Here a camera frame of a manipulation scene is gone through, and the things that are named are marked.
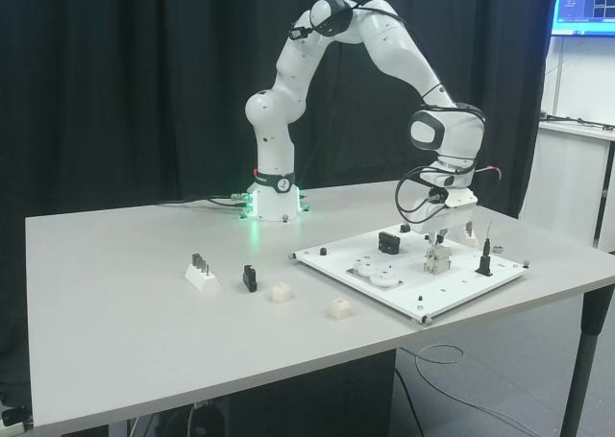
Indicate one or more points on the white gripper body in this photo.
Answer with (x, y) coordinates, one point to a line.
(430, 221)

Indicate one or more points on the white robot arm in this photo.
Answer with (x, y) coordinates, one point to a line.
(274, 144)

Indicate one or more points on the flat white mounting plate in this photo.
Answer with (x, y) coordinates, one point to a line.
(461, 198)

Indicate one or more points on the white round peg holder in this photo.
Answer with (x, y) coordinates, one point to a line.
(470, 239)

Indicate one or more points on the white task board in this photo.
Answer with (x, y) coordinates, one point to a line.
(432, 293)

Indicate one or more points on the white large gear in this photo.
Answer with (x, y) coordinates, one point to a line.
(384, 280)

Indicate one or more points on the white medium gear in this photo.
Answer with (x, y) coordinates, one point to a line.
(365, 268)

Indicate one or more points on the small white plug holder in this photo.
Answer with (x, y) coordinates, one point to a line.
(340, 309)
(281, 294)

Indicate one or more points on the black D-SUB plug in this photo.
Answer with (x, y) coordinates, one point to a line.
(249, 278)

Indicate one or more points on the black table leg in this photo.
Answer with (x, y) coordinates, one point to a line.
(583, 360)

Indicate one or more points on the white square peg holder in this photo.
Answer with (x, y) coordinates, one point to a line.
(204, 283)

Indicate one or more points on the metal large square peg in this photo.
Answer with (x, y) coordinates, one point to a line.
(196, 260)

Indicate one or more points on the blue screen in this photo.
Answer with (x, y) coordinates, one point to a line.
(586, 5)

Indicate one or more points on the black curtain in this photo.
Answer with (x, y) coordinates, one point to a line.
(120, 72)

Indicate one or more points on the white power strip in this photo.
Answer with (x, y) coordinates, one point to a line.
(9, 427)

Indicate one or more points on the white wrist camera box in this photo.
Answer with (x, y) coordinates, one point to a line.
(444, 180)

